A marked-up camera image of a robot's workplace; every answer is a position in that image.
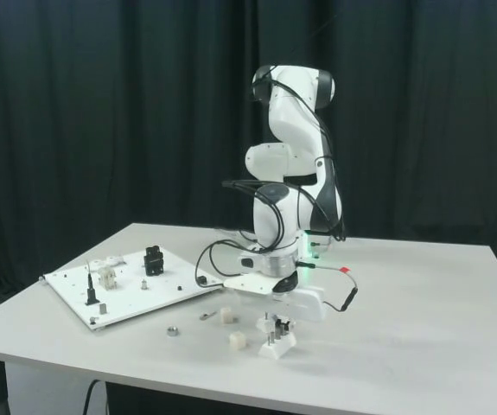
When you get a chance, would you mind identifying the black controller box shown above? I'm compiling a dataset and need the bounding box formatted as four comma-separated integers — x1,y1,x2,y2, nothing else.
105,380,497,415

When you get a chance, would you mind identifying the white round peg holder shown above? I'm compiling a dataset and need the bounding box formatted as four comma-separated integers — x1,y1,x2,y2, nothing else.
258,332,297,361

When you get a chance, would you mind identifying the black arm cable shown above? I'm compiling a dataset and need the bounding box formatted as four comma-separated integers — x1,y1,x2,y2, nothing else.
252,64,348,243

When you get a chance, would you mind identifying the thin black rod on wire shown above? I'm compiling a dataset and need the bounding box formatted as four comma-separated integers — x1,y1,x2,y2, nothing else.
315,264,360,313

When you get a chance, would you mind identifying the black D-SUB plug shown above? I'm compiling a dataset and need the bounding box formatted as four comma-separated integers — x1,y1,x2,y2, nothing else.
143,245,166,277

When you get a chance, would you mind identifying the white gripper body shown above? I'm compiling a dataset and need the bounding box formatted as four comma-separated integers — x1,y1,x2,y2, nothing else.
234,286,328,324

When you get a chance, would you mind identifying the black plug with short cable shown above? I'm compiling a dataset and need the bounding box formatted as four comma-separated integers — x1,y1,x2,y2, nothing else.
84,260,99,307

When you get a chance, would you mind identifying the black curtain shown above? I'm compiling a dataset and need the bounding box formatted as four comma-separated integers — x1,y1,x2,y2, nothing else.
0,0,497,323

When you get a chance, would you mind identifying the black looping cable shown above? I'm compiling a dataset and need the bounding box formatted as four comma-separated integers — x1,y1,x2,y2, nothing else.
194,179,301,289

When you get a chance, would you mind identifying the black floor cable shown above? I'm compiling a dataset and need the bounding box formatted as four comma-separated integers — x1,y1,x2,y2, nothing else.
83,379,107,415

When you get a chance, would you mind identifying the white task board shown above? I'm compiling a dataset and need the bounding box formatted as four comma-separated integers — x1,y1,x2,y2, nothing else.
40,248,226,333

